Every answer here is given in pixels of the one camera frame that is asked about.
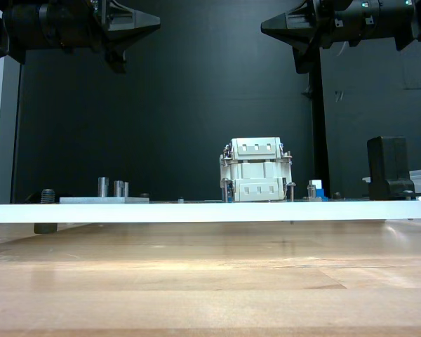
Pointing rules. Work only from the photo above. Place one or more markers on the beige HAN10E connector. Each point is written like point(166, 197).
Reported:
point(256, 149)

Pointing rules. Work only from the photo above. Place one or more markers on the black connector housing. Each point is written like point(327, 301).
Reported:
point(386, 165)

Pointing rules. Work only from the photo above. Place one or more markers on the small blue white socket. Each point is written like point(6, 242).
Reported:
point(317, 184)

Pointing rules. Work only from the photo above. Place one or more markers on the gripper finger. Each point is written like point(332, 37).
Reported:
point(133, 36)
point(144, 20)
point(291, 38)
point(277, 24)

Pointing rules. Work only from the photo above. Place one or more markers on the grey metal plate with pegs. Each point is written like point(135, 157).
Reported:
point(91, 200)

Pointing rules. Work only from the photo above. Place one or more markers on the black aluminium frame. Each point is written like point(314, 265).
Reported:
point(319, 140)

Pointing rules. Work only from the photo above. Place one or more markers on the beige HAN10E base socket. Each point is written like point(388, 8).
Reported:
point(258, 189)

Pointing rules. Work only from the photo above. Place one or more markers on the black board screw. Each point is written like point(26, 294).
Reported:
point(337, 195)
point(48, 196)

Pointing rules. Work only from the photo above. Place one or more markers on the small silver connector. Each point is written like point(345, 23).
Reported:
point(310, 192)

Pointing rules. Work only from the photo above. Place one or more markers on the white taskboard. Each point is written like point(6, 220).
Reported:
point(196, 212)

